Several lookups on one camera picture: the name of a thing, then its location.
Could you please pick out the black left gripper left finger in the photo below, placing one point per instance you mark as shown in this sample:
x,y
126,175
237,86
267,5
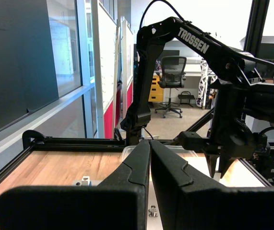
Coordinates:
x,y
79,208

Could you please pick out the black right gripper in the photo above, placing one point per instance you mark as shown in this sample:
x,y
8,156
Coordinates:
x,y
192,140

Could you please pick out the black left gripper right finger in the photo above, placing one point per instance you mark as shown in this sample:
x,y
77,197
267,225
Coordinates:
x,y
223,208

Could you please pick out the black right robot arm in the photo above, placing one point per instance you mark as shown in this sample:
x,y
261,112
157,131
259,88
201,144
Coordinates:
x,y
146,72

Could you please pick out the small blue white socket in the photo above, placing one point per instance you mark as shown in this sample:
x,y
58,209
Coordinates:
x,y
84,182

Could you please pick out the clear plastic tub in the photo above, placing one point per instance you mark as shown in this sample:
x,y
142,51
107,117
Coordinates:
x,y
171,149

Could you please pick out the small metal clamp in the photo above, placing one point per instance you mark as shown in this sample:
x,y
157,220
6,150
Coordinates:
x,y
153,213

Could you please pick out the black footrest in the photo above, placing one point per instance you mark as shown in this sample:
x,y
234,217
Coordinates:
x,y
186,96

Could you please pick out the white lattice stand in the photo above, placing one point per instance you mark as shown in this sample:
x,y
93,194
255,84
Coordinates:
x,y
205,81

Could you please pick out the yellow drawer cabinet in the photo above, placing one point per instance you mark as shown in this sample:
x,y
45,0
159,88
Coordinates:
x,y
160,94

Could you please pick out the black office chair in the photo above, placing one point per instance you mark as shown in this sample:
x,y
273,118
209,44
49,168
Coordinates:
x,y
172,69

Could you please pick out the white red partition panel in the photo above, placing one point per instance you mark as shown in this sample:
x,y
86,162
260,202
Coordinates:
x,y
108,72
127,72

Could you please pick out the black aluminium frame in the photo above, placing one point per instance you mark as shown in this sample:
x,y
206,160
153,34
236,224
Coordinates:
x,y
79,141

